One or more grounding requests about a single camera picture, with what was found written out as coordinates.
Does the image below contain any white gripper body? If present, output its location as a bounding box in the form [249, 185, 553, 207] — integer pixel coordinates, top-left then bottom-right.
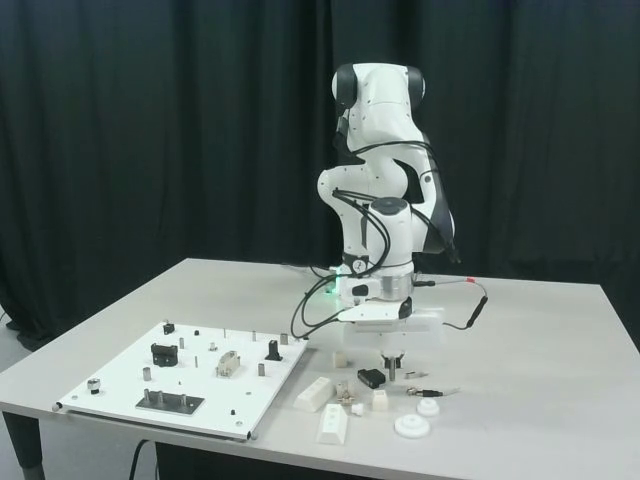
[344, 307, 446, 357]

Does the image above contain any long white peg holder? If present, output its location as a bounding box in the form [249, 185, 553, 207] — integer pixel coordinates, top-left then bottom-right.
[294, 377, 337, 414]
[315, 403, 352, 446]

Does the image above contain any thin black rod red tag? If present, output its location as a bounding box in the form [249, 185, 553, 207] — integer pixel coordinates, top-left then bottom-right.
[412, 277, 489, 331]

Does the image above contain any white large gear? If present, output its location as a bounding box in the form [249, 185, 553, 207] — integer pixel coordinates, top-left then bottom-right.
[393, 414, 426, 439]

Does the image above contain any black controller cabinet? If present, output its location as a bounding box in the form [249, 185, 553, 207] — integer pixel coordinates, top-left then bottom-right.
[154, 439, 351, 480]

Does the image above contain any white task board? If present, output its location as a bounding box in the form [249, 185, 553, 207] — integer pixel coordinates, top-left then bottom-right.
[53, 321, 311, 444]

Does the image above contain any black curtain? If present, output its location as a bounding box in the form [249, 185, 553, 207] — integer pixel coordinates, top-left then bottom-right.
[0, 0, 640, 334]

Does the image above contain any grey table leg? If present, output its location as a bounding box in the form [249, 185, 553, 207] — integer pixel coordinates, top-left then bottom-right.
[2, 412, 44, 480]

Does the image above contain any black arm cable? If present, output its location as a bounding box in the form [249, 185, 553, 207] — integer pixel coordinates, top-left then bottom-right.
[292, 139, 441, 339]
[299, 192, 389, 335]

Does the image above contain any black base cable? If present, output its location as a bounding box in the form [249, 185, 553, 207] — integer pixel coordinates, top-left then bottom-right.
[282, 264, 341, 279]

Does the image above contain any thick black floor cable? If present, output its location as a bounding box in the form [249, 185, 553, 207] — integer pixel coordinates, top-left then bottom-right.
[128, 438, 154, 480]

